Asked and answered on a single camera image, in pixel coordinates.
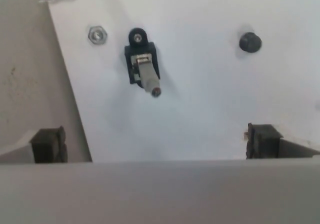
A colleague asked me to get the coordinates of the grey Ethernet plug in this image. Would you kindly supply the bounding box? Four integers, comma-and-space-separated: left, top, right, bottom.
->
135, 54, 162, 100

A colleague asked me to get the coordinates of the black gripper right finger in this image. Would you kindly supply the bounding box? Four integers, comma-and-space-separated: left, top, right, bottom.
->
243, 122, 320, 160

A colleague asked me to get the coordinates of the white task board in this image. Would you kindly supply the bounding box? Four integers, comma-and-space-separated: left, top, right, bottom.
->
38, 0, 320, 164

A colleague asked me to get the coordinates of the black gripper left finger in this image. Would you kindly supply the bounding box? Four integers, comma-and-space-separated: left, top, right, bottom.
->
0, 125, 69, 164

